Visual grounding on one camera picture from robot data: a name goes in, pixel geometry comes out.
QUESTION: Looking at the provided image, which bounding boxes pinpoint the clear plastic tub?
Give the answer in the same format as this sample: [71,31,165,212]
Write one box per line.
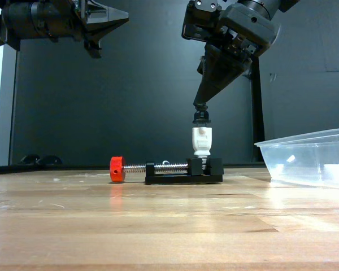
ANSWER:
[253,126,339,190]

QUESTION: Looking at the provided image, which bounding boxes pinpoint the black clamp with red knob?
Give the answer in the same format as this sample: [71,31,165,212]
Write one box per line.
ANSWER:
[109,156,224,186]

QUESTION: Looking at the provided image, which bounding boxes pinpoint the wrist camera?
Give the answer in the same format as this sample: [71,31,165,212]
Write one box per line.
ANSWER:
[181,0,225,42]

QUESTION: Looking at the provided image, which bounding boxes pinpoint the black corner bracket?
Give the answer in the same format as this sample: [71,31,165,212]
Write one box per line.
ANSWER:
[21,154,42,165]
[38,154,63,165]

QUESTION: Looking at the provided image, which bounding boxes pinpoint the white power receptacle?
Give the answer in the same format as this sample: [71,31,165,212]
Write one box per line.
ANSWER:
[191,126,213,170]

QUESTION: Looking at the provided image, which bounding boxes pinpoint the black plug with braided cable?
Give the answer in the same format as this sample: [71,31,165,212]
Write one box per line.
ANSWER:
[191,103,212,125]

